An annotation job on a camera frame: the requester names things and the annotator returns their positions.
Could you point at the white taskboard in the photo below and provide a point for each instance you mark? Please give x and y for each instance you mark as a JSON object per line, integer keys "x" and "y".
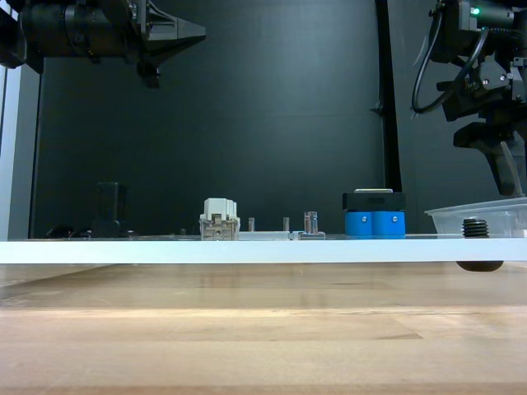
{"x": 247, "y": 252}

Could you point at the black rubber foot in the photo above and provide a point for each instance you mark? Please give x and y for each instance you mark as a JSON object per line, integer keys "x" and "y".
{"x": 479, "y": 266}

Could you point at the clear plastic tub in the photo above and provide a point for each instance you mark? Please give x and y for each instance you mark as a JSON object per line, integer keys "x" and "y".
{"x": 449, "y": 224}

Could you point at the silver block with posts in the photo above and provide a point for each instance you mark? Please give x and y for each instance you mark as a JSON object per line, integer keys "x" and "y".
{"x": 263, "y": 235}

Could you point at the blue connector mount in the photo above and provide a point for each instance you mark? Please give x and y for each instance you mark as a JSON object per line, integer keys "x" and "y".
{"x": 374, "y": 225}

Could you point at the black wall post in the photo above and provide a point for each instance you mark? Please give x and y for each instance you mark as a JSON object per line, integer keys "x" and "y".
{"x": 389, "y": 82}

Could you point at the small silver metal connector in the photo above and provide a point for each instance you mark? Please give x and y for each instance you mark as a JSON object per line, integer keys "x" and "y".
{"x": 311, "y": 222}

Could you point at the grey rectangular connector housing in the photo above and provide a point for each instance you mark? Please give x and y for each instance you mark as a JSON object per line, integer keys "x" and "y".
{"x": 218, "y": 218}

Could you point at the black board screw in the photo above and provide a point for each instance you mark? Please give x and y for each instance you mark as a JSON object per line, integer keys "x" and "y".
{"x": 474, "y": 228}

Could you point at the black clamp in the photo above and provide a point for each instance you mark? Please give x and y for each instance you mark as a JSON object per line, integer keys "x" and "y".
{"x": 108, "y": 205}

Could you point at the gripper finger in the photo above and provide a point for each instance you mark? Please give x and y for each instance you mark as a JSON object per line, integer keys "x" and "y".
{"x": 522, "y": 164}
{"x": 494, "y": 140}
{"x": 164, "y": 51}
{"x": 173, "y": 29}

